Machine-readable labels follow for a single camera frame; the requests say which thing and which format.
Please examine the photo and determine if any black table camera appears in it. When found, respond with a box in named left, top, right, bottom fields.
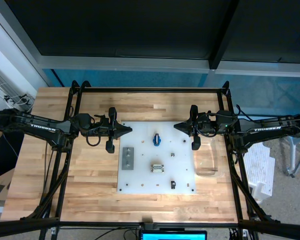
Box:
left=142, top=220, right=157, bottom=230

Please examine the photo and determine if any white cable bundle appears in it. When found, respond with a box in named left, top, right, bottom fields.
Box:
left=3, top=93, right=33, bottom=107

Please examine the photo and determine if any white foam block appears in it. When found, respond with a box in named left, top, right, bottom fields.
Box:
left=243, top=143, right=276, bottom=205

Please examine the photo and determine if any clear plastic tub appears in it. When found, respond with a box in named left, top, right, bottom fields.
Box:
left=192, top=137, right=225, bottom=180

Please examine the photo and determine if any grey metal plate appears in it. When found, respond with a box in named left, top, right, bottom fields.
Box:
left=121, top=146, right=135, bottom=171

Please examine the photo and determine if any brown cardboard box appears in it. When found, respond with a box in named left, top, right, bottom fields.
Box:
left=0, top=167, right=16, bottom=201

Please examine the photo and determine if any grey HAN10E connector insert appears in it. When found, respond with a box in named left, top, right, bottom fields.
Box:
left=151, top=163, right=165, bottom=174

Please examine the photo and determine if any black metal frame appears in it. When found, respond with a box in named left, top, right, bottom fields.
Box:
left=0, top=79, right=300, bottom=240

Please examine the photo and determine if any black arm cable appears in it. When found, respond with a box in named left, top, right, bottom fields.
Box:
left=85, top=113, right=103, bottom=147
left=193, top=104, right=252, bottom=138

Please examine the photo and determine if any black box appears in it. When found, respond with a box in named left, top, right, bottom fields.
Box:
left=0, top=131, right=23, bottom=181

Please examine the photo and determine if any grey metal stand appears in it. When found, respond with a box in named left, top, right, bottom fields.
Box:
left=279, top=136, right=300, bottom=179

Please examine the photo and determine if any blue laptop screen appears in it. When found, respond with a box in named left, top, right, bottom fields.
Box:
left=139, top=230, right=208, bottom=240

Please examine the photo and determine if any white task board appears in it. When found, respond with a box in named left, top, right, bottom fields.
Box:
left=116, top=121, right=198, bottom=195

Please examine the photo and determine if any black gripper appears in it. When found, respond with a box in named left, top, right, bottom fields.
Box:
left=97, top=107, right=133, bottom=154
left=173, top=104, right=213, bottom=151

